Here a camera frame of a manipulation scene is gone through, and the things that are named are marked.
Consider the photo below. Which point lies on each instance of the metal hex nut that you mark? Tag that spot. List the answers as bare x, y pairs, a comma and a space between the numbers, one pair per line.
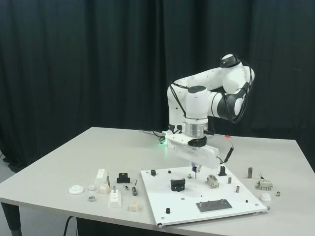
91, 198

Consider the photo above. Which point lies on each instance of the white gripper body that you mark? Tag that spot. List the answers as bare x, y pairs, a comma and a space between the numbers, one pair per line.
197, 155

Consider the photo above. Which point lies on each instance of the cream plastic block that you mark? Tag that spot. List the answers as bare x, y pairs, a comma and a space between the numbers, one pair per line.
134, 206
104, 189

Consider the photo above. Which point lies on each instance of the black table leg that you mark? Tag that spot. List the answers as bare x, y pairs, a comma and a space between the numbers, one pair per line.
9, 218

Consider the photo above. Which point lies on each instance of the grey waterproof plug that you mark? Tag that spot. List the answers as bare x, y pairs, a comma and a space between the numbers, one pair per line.
262, 185

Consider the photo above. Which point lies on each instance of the white task board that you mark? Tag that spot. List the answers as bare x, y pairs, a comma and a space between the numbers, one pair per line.
187, 204

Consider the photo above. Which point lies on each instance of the black curtain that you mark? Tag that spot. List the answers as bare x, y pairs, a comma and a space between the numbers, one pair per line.
73, 61

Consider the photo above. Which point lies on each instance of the white small gear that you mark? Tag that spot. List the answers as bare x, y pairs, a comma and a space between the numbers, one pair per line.
91, 187

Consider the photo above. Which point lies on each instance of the dark metal round peg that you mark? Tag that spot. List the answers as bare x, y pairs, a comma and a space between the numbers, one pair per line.
134, 191

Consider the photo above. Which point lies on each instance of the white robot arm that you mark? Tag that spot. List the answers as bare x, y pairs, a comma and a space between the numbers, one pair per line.
197, 100

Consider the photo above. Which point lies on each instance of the white large gear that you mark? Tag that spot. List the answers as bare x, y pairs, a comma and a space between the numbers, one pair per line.
76, 191

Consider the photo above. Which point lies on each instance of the white medium gear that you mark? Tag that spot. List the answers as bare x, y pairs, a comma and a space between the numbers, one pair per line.
265, 197

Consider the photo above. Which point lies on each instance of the black D-SUB plug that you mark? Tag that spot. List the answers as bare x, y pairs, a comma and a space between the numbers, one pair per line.
123, 179

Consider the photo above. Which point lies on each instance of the long thin metal peg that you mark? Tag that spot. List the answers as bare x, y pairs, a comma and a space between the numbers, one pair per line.
108, 180

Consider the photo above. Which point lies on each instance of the white peg holder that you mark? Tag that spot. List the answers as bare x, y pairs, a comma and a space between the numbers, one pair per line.
101, 175
114, 199

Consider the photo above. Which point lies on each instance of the small metal BNC plug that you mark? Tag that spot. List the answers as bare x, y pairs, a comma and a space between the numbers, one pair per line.
278, 193

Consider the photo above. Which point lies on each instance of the black box under table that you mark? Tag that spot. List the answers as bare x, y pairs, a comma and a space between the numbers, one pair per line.
115, 228

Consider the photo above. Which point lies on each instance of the flat white mounting plate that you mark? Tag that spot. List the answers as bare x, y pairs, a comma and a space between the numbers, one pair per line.
179, 139

